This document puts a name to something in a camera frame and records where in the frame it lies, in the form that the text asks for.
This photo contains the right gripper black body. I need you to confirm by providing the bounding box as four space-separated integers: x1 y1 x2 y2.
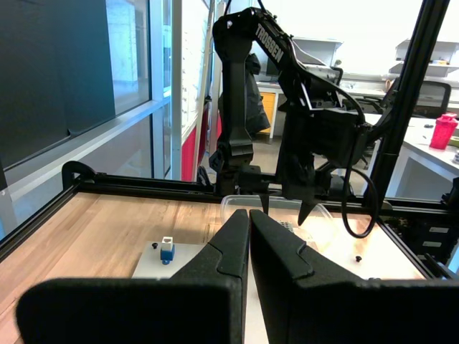
275 109 369 201

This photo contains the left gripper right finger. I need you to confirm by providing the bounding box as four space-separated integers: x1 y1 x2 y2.
250 209 459 344

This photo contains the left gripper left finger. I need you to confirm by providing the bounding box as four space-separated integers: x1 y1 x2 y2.
16 209 250 344

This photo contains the beige HAN10E connector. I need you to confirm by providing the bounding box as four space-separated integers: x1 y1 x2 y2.
278 220 301 234

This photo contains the clear plastic tub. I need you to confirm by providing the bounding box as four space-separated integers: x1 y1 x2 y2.
220 194 336 252

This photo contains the white mounting board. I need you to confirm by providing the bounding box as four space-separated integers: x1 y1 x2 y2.
131 242 427 344

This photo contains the yellow cabinet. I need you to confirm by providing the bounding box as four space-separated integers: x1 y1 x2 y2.
260 91 277 135

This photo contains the blue and white socket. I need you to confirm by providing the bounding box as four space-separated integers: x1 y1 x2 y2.
159 235 176 265

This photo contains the black hanging jacket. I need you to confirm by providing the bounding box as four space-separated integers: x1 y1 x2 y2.
247 53 272 135

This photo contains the black computer monitor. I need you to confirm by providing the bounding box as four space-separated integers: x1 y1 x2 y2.
265 59 284 78

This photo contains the red partition panel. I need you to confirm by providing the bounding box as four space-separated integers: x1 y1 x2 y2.
181 107 223 182

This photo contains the white desk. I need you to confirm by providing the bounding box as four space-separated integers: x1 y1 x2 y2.
387 114 459 201

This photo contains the black mesh-back office chair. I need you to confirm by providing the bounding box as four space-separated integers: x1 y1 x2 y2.
412 80 452 119

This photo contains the red drinking bottle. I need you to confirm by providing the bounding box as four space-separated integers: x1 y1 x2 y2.
429 113 459 150

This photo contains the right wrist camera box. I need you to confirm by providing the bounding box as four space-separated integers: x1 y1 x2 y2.
300 84 341 110

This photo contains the grey wall shelf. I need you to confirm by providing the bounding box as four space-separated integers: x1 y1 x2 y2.
292 35 344 65

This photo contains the black aluminium frame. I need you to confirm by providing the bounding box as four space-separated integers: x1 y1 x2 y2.
0 0 459 280

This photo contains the white wall shelf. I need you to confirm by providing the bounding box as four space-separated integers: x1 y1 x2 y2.
390 37 459 75

